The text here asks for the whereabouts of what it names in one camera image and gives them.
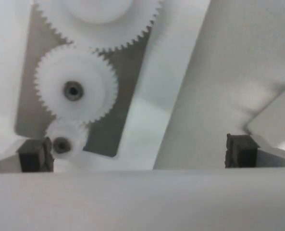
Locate white large gear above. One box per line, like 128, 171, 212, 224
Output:
33, 0, 165, 59

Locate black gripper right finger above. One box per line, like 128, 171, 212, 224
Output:
225, 133, 285, 169

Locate white task board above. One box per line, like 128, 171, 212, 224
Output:
0, 0, 211, 173

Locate white medium gear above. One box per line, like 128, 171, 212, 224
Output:
33, 42, 119, 126

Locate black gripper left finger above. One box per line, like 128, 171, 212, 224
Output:
0, 136, 54, 173

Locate white small gear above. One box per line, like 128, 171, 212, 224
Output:
45, 119, 88, 172

